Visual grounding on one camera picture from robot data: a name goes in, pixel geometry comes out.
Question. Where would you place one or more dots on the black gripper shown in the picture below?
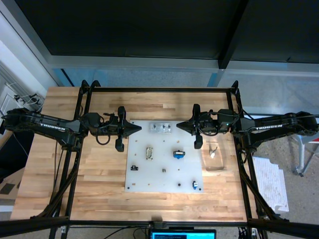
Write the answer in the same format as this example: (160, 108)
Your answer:
(121, 112)
(197, 143)

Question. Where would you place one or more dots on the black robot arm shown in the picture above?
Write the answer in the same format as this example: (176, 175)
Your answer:
(268, 128)
(52, 125)

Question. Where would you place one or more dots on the beige connector housing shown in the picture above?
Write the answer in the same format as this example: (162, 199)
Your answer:
(149, 153)

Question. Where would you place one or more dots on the clear RJ45 connector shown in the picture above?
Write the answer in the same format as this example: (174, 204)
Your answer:
(212, 155)

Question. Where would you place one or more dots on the clear acrylic block with posts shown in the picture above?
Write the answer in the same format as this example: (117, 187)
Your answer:
(160, 127)

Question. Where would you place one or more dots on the small black clamp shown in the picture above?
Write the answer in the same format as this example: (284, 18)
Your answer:
(134, 167)

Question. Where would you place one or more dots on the clear plastic tub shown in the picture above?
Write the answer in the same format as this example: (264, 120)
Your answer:
(219, 164)

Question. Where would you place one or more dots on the white task board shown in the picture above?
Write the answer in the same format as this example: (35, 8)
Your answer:
(154, 179)

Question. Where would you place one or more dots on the small blue socket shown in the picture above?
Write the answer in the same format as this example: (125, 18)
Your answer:
(195, 185)

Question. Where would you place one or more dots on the white foam slab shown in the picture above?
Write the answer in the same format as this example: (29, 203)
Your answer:
(270, 184)

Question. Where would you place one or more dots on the laptop screen with blue edge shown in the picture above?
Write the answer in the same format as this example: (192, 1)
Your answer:
(182, 235)

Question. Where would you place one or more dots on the white desk with metal legs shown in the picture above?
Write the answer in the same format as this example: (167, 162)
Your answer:
(302, 159)

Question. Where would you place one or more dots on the brown cardboard box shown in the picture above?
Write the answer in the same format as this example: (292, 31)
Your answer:
(17, 176)

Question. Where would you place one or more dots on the red container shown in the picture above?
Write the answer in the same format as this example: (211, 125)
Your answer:
(313, 141)

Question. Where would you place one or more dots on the blue and black socket mount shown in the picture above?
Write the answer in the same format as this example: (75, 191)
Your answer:
(179, 154)

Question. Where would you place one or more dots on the black aluminium frame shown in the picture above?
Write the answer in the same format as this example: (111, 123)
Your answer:
(159, 89)

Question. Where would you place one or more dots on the black wall pillar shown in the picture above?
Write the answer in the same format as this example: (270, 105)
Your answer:
(224, 63)

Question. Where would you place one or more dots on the black table camera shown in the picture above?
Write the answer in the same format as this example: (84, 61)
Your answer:
(157, 222)

